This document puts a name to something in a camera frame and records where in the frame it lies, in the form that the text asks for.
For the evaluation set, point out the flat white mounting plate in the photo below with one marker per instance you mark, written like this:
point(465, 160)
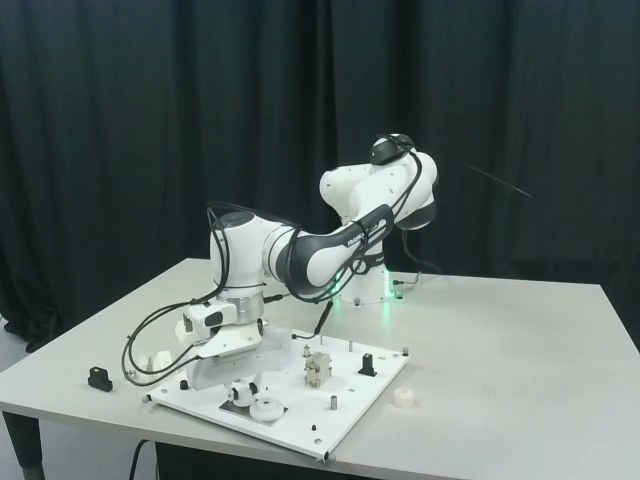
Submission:
point(230, 345)

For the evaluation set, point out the dark table side panel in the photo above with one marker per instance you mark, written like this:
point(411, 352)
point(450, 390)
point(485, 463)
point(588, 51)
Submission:
point(235, 465)

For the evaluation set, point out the black table leg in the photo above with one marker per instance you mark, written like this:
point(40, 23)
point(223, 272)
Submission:
point(22, 445)

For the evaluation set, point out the white small gear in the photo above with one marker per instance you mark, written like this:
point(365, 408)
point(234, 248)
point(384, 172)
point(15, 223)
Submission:
point(403, 398)

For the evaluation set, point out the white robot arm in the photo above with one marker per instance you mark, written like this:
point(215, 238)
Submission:
point(235, 250)

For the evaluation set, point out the black upright plug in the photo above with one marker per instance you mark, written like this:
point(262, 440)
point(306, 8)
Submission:
point(367, 367)

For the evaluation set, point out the white peg holder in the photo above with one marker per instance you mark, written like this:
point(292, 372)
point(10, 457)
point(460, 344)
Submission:
point(146, 362)

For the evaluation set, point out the metal USB plug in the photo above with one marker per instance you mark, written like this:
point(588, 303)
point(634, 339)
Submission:
point(188, 323)

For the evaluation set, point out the white plug holder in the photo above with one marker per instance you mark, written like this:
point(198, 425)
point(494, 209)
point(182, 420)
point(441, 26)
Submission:
point(180, 337)

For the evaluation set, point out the dark metal round peg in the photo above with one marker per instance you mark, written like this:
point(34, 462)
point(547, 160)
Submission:
point(332, 403)

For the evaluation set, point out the black D-SUB plug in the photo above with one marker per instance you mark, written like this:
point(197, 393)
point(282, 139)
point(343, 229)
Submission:
point(100, 380)

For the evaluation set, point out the white large gear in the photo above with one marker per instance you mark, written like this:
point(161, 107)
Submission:
point(267, 411)

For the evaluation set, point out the white holder block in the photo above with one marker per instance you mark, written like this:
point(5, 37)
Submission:
point(163, 360)

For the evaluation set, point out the black curtain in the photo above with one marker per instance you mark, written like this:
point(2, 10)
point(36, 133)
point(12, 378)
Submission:
point(150, 100)

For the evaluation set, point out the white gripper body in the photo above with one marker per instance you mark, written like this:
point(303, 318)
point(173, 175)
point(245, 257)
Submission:
point(210, 375)

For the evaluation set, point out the white task board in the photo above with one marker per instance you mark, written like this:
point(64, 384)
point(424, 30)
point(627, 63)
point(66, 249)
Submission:
point(300, 425)

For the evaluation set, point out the thin black zip tie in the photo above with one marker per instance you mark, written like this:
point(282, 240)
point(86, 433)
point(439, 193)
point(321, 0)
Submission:
point(495, 178)

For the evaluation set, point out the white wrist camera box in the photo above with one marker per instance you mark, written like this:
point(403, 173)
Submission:
point(202, 317)

